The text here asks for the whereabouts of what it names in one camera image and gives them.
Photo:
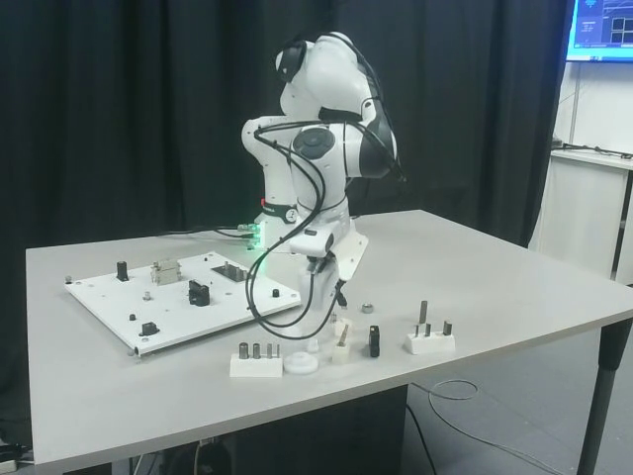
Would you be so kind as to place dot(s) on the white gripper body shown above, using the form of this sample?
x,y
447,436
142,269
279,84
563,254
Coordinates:
x,y
321,307

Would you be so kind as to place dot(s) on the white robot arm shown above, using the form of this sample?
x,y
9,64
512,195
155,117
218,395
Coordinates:
x,y
321,79

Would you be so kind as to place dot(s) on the white small gear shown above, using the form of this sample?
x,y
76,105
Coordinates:
x,y
312,345

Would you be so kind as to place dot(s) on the metal bolt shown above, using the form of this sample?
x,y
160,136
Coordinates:
x,y
367,308

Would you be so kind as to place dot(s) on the white block plug holder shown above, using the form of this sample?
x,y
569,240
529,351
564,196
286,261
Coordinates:
x,y
340,356

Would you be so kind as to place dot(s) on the flat white mounting plate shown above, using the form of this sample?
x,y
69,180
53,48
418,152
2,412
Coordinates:
x,y
353,255

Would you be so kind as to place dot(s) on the white large gear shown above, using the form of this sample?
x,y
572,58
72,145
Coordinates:
x,y
301,365

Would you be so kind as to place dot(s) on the black D-SUB plug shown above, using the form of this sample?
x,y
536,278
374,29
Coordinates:
x,y
374,341

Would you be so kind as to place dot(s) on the medium metal round peg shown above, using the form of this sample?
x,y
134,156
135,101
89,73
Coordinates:
x,y
256,350

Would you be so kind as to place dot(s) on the large metal round peg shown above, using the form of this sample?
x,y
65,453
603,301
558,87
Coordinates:
x,y
244,349

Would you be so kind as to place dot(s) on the white round peg holder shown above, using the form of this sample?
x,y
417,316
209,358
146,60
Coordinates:
x,y
256,368

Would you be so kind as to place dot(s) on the tall metal square peg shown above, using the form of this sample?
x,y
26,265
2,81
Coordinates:
x,y
423,312

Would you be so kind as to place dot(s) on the white square peg holder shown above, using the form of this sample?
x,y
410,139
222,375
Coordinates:
x,y
429,345

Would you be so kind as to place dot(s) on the black equipment box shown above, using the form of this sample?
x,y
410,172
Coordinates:
x,y
321,435

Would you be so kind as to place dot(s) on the large metal square peg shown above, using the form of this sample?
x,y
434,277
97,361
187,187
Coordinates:
x,y
448,328

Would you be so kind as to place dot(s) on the white task board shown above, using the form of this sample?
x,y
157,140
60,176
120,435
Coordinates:
x,y
163,316

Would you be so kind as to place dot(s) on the black curtain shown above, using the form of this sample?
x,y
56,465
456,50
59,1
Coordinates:
x,y
445,123

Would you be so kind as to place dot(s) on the white cabinet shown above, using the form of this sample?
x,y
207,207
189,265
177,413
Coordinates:
x,y
588,213

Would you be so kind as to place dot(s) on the black table leg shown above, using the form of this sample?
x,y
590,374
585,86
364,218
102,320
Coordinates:
x,y
601,396

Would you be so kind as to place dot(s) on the blue screen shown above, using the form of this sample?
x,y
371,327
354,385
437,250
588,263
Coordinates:
x,y
603,29

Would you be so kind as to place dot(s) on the small white camera box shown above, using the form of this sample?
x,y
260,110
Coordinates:
x,y
316,243

